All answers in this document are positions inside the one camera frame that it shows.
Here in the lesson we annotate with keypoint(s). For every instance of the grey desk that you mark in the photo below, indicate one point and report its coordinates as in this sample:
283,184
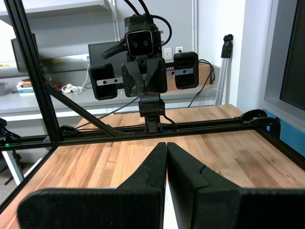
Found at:
19,103

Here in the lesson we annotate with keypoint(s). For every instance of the black silver tripod stand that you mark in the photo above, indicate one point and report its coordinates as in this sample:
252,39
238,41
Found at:
226,46

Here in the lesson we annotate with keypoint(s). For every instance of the white wall outlet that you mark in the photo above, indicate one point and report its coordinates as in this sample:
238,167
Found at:
168,53
179,49

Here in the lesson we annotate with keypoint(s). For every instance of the stack of books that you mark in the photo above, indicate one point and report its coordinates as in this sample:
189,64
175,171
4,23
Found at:
25,88

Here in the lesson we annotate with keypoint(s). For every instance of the black monitor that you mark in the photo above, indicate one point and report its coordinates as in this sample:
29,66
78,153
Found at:
14,56
95,55

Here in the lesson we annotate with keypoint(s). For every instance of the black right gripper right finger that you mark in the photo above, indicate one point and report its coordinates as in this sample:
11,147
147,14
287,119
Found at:
238,210

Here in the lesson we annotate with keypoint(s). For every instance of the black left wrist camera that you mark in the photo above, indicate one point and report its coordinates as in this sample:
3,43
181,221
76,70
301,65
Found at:
139,43

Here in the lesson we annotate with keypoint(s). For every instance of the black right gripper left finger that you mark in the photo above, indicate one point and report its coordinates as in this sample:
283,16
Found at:
95,210

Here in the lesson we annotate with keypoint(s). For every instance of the black device with green light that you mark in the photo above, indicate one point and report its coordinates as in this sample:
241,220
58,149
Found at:
2,127

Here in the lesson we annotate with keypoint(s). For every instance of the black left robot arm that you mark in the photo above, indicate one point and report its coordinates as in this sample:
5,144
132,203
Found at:
151,105

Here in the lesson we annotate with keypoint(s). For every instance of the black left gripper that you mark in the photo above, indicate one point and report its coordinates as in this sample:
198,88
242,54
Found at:
104,91

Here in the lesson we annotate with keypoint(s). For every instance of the grey shelf unit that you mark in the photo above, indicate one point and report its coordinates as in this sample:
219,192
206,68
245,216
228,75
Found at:
71,7

